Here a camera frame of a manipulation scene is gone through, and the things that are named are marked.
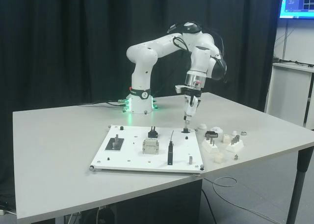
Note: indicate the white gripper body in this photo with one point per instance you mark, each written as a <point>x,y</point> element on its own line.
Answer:
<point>191,106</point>

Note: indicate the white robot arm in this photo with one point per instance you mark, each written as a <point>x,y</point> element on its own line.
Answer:
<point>143,54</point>

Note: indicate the white peg holder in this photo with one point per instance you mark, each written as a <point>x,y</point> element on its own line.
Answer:
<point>210,148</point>
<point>235,147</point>

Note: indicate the black Ethernet plug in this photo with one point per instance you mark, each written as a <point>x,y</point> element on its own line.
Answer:
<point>211,134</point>

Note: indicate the white large gear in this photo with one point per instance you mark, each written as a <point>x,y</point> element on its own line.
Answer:
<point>217,131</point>

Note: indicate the black D-SUB plug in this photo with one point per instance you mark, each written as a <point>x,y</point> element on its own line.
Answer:
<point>153,133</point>

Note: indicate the white cube holder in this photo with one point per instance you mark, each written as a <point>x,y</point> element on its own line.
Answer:
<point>225,138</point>
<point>219,158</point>

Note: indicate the grey metal connector housing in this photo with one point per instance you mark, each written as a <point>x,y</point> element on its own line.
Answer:
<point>150,147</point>

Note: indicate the white medium gear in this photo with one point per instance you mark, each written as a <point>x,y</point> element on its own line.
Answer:
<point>234,133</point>

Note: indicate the metal BNC plug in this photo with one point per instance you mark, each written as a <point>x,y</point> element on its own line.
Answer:
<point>236,157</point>

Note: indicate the white task board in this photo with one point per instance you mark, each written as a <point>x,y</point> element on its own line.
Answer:
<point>137,160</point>

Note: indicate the black controller box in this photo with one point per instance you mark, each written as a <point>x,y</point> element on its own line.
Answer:
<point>159,204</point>

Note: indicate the white cabinet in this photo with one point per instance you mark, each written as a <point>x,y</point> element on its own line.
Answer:
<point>289,93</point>

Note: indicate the black table leg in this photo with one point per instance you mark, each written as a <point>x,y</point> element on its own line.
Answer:
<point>301,184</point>

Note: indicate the black curtain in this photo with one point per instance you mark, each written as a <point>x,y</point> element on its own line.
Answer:
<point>61,42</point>

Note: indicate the blue screen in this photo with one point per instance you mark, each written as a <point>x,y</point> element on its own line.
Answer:
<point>296,3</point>

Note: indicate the white power strip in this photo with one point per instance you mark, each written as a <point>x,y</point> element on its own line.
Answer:
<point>5,212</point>

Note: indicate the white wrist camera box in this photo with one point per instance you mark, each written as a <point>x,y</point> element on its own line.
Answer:
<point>180,88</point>

